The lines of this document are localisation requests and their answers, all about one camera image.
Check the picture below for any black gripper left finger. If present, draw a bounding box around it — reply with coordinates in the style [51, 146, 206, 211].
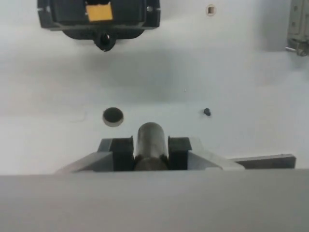
[54, 136, 135, 174]

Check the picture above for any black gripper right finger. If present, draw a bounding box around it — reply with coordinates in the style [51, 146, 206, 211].
[168, 136, 245, 171]

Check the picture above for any large metal round peg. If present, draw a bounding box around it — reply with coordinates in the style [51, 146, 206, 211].
[133, 122, 169, 172]

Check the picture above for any black D-SUB plug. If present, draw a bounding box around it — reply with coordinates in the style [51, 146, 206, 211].
[37, 0, 161, 53]

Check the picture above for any grey metal connector block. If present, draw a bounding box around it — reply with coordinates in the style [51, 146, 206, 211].
[285, 0, 309, 58]

